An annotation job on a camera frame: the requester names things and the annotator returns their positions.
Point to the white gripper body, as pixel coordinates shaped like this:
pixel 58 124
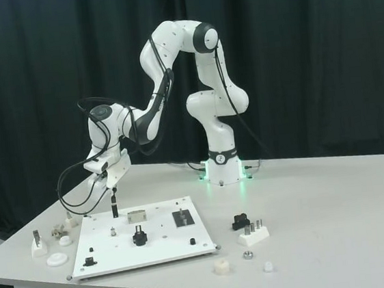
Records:
pixel 98 185

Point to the black USB plug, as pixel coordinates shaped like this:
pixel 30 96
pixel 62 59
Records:
pixel 114 198

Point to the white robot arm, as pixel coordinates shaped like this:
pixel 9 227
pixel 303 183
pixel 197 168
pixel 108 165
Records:
pixel 218 131

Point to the grey metal plug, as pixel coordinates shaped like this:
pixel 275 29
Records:
pixel 68 213

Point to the white plug holder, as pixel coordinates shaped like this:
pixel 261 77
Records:
pixel 70 222

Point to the beige Ethernet plug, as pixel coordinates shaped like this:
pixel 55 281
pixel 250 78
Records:
pixel 58 231

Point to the white medium gear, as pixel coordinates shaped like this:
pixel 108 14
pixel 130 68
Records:
pixel 64 240

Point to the white task board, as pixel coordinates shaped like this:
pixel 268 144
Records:
pixel 121 254

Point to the large metal square peg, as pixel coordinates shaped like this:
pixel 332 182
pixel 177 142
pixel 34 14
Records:
pixel 36 236

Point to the white large gear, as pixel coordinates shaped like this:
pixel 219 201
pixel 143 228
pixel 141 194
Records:
pixel 57 259

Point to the white square peg holder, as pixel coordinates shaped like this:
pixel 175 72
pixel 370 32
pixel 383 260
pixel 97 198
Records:
pixel 40 250

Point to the black curtain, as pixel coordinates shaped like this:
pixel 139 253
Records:
pixel 34 81

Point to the black D-SUB plug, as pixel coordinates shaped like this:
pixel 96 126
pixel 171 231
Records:
pixel 240 221

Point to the white hexagonal holder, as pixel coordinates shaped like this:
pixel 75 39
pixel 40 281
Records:
pixel 222 266

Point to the large metal round peg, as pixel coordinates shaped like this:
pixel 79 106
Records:
pixel 247 231

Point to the medium metal round peg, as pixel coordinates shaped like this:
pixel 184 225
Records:
pixel 252 227

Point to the white round peg holder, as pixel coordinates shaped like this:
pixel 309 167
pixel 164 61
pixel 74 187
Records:
pixel 253 238

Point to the metal nut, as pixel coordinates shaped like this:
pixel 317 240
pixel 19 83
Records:
pixel 247 255

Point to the small metal round peg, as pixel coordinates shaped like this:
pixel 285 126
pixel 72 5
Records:
pixel 259 224

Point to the white small gear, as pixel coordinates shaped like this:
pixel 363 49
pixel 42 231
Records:
pixel 267 266

